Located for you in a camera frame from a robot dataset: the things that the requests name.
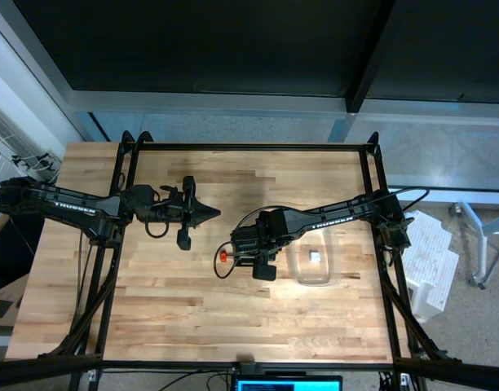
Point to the white foam block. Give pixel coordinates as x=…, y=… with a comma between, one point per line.
x=314, y=255

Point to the black table-level camera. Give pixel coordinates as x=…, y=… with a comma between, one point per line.
x=248, y=366

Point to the black vise with red knob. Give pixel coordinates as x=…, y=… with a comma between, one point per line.
x=223, y=256

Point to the blue laptop screen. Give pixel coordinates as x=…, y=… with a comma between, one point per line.
x=286, y=385

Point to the black arched bracket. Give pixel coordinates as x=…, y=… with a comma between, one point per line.
x=374, y=136
x=126, y=135
x=144, y=135

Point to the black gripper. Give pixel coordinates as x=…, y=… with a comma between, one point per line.
x=265, y=272
x=172, y=209

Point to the black metal frame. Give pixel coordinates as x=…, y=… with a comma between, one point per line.
x=249, y=146

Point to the brown cardboard box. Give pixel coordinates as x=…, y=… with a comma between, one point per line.
x=13, y=291

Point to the grey metal stand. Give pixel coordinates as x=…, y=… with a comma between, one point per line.
x=483, y=260

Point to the white styrofoam packaging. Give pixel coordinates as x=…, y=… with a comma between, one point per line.
x=433, y=277

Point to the clear plastic tub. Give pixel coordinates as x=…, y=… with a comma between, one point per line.
x=314, y=281

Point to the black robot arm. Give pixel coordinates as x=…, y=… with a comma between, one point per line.
x=70, y=205
x=335, y=213

